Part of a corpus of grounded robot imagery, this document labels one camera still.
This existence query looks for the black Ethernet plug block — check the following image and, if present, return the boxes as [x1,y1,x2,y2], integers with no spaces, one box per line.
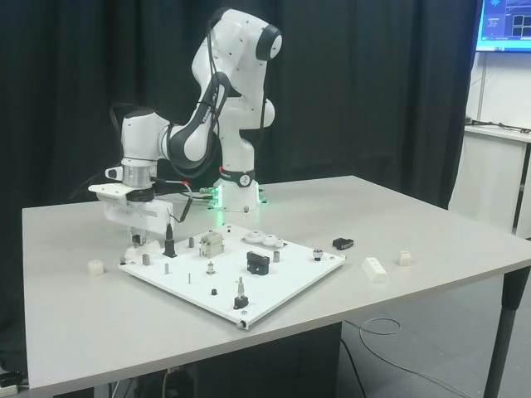
[246,250,270,277]

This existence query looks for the black waterproof plug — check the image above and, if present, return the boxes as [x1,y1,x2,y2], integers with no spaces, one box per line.
[163,223,177,258]

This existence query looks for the white peg holder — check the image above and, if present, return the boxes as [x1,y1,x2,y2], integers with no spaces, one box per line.
[125,239,161,257]

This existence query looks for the long white holder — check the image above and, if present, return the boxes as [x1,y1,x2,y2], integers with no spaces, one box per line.
[361,256,391,285]

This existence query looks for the grey floor cable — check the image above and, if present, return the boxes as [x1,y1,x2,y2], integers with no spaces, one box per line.
[358,317,531,371]

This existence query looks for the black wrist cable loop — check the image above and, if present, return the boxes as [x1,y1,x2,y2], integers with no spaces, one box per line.
[109,101,144,138]

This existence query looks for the dark table leg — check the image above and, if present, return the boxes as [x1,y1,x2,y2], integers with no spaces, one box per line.
[484,265,529,398]

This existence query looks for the blue screen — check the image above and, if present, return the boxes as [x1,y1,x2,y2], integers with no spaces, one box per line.
[475,0,531,54]

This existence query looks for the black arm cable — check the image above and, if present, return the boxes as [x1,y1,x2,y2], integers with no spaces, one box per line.
[205,16,234,140]

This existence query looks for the beige D-SUB plug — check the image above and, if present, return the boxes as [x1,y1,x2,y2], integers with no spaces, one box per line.
[199,232,226,259]

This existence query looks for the black cable behind table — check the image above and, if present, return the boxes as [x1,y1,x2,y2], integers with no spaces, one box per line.
[68,172,110,201]

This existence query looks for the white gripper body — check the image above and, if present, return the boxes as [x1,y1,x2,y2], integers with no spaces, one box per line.
[103,198,174,240]

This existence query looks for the white task board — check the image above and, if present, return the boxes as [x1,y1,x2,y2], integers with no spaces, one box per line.
[118,225,348,332]

